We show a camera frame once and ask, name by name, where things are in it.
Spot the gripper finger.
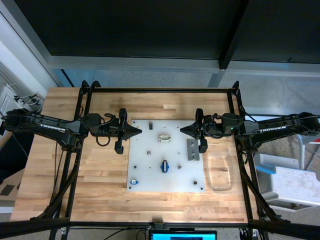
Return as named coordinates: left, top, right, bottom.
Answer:
left=180, top=130, right=200, bottom=140
left=179, top=120, right=200, bottom=132
left=125, top=131, right=142, bottom=141
left=125, top=121, right=143, bottom=132

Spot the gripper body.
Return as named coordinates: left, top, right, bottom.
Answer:
left=195, top=108, right=213, bottom=154
left=109, top=107, right=131, bottom=155

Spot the grey metal block with pegs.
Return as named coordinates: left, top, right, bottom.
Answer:
left=186, top=139, right=200, bottom=162

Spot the clear plastic tub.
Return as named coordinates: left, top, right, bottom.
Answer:
left=206, top=150, right=233, bottom=195

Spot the blue round holder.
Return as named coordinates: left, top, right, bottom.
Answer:
left=159, top=159, right=171, bottom=174

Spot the white board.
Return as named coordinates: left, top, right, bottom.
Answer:
left=127, top=119, right=207, bottom=193

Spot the grey aluminium crossbeam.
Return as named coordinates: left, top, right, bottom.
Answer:
left=47, top=56, right=320, bottom=75

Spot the white and blue bin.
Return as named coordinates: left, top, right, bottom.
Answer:
left=254, top=152, right=278, bottom=181

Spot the blue laptop screen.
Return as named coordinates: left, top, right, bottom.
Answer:
left=149, top=229, right=218, bottom=240

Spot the black metal frame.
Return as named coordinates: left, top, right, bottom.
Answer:
left=0, top=79, right=320, bottom=240

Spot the small black table camera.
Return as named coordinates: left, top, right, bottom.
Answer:
left=152, top=216, right=165, bottom=230

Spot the white cable bundle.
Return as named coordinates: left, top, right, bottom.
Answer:
left=13, top=93, right=45, bottom=107

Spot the black vertical post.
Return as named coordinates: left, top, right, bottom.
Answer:
left=218, top=0, right=251, bottom=70

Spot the grey aluminium post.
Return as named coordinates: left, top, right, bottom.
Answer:
left=0, top=0, right=62, bottom=88

